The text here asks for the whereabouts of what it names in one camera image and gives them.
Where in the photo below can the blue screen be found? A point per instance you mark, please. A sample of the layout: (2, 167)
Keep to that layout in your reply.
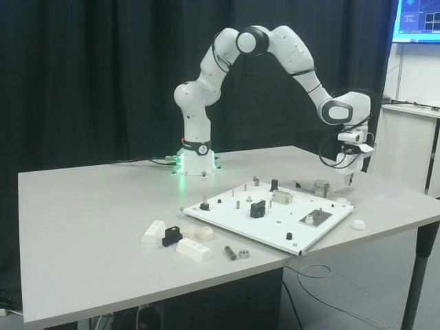
(417, 20)

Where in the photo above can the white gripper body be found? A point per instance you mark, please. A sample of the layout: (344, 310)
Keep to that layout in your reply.
(349, 161)

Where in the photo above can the white medium gear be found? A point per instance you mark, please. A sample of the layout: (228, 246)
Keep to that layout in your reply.
(358, 225)

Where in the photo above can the black curtain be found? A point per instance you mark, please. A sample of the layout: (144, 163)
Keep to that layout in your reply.
(86, 86)

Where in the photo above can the small metal connector part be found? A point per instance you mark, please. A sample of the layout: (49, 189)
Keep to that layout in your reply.
(302, 187)

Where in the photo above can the white power strip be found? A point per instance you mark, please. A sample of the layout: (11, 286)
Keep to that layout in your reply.
(3, 311)

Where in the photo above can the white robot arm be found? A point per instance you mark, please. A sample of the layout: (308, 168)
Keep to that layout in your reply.
(196, 144)

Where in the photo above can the black D-SUB plug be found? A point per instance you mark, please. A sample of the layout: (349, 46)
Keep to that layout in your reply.
(170, 235)

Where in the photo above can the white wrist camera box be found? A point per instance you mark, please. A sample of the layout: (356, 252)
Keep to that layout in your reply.
(350, 137)

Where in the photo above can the metal round peg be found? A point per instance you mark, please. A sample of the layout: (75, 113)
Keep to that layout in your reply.
(229, 252)

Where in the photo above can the metal nut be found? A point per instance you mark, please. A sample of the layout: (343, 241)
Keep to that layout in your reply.
(243, 254)

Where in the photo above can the translucent white Ethernet plug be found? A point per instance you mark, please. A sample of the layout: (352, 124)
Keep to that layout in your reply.
(190, 232)
(205, 233)

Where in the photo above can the white task board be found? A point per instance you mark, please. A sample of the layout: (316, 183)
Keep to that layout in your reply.
(275, 220)

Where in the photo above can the flat white mounting plate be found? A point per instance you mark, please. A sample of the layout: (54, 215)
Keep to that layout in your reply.
(366, 148)

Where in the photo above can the white large gear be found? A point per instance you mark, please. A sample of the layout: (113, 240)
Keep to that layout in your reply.
(341, 200)

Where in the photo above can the white small gear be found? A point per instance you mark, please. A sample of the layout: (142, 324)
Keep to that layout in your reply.
(310, 219)

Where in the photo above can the dark table leg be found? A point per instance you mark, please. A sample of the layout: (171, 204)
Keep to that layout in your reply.
(417, 275)

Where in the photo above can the long white peg holder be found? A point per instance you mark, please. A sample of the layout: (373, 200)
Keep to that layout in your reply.
(192, 250)

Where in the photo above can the white stepped peg holder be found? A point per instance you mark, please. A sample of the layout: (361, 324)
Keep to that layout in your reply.
(151, 232)

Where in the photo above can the white cabinet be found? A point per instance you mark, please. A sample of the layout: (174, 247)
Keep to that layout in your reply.
(405, 148)

